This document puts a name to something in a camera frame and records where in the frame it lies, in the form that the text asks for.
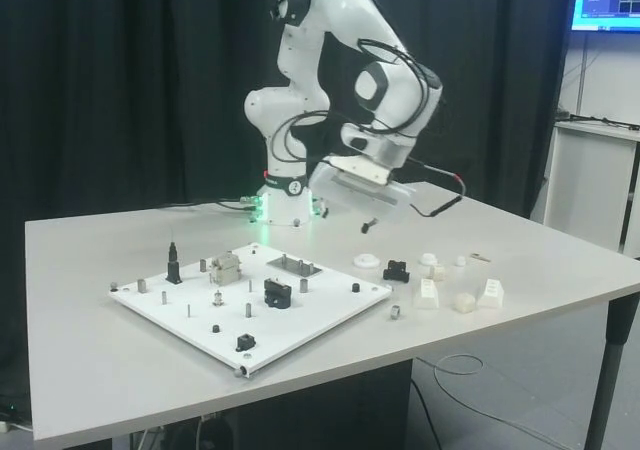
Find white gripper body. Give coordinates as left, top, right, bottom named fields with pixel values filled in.
left=308, top=161, right=417, bottom=222

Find white wedge holder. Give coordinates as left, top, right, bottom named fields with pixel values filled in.
left=410, top=278, right=441, bottom=311
left=474, top=278, right=504, bottom=309

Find black connector block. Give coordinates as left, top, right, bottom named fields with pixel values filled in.
left=263, top=278, right=293, bottom=311

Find white task board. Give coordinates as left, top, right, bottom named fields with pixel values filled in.
left=108, top=242, right=392, bottom=379

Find beige connector block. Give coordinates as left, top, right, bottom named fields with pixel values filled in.
left=208, top=254, right=245, bottom=286

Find black box under table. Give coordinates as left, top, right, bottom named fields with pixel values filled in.
left=130, top=359, right=414, bottom=450

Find white cabinet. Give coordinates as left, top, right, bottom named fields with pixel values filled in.
left=542, top=119, right=640, bottom=259

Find black curtains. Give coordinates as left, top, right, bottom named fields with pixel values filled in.
left=0, top=0, right=576, bottom=421

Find dark table leg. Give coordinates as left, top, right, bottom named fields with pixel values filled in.
left=584, top=299, right=632, bottom=450

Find blue screen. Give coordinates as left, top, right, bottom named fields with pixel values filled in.
left=569, top=0, right=640, bottom=35

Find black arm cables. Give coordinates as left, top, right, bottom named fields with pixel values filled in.
left=269, top=0, right=445, bottom=171

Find black base cables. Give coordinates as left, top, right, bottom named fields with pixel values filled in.
left=167, top=197, right=261, bottom=216

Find grey floor cable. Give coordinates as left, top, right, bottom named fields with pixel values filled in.
left=432, top=353, right=596, bottom=450

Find thin black cable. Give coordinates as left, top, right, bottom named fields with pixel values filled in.
left=552, top=111, right=640, bottom=132

